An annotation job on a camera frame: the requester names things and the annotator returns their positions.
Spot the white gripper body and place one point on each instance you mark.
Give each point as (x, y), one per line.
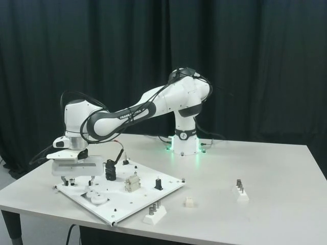
(76, 169)

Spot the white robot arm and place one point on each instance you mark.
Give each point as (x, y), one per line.
(178, 97)

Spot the white medium gear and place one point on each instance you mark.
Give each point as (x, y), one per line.
(92, 197)

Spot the white large gear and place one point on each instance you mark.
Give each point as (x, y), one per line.
(101, 199)

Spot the metal BNC plug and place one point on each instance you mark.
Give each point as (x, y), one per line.
(72, 182)

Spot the flat white mounting plate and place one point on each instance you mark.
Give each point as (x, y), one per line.
(64, 155)

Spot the black D-SUB plug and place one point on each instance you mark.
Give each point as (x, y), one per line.
(110, 172)

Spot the thin black rod red tag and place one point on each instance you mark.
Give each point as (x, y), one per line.
(119, 155)

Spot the black bolt with metal shaft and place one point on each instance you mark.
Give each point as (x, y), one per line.
(125, 162)

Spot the beige waterproof plug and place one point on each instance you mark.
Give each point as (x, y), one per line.
(132, 184)

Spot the white task board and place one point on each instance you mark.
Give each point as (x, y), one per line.
(143, 199)

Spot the black cabinet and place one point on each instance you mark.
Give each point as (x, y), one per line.
(102, 240)

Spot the large metal round peg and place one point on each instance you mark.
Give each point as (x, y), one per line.
(150, 211)

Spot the small black plug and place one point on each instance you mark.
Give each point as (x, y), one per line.
(159, 184)

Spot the medium metal round peg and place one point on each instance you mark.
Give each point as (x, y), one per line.
(154, 208)

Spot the dark grey table leg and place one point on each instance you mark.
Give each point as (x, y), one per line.
(11, 227)

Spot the small metal round peg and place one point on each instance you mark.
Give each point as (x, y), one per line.
(158, 205)

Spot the white round peg holder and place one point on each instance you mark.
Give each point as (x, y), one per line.
(155, 219)

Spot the small empty white holder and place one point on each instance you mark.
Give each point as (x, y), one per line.
(189, 202)

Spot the black curtains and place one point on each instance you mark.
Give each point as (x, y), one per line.
(76, 38)

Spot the large metal square peg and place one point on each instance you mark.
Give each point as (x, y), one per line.
(238, 182)

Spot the medium metal square peg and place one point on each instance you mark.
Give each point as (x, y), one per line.
(240, 187)

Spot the small metal square peg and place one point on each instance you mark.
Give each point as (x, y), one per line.
(242, 191)

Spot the white square peg holder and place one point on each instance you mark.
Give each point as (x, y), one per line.
(241, 197)

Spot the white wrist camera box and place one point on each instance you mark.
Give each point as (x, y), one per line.
(60, 143)

